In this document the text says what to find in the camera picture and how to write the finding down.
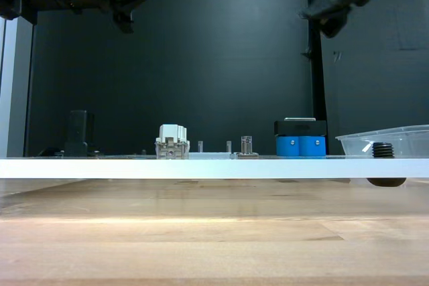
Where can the black threaded stud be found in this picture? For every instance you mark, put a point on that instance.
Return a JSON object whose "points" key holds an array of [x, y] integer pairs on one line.
{"points": [[383, 150]]}

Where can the short steel peg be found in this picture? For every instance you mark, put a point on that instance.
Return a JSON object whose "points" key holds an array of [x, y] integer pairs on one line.
{"points": [[247, 145]]}

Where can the black post block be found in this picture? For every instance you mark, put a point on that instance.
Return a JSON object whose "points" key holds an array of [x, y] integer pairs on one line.
{"points": [[78, 132]]}

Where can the beige many-pin connector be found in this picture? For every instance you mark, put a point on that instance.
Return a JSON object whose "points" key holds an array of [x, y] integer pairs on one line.
{"points": [[172, 145]]}

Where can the white task board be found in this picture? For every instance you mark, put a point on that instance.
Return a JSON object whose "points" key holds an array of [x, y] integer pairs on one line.
{"points": [[201, 168]]}

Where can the short clear peg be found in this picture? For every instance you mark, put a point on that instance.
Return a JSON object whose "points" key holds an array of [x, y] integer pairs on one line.
{"points": [[200, 146], [229, 146]]}

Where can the clear plastic container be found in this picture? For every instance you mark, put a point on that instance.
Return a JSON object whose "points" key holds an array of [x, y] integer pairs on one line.
{"points": [[412, 142]]}

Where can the blue socket block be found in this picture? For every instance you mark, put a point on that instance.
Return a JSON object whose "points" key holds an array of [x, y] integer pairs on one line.
{"points": [[313, 147], [287, 147]]}

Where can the black frame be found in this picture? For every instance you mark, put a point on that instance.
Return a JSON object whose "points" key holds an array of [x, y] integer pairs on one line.
{"points": [[318, 81]]}

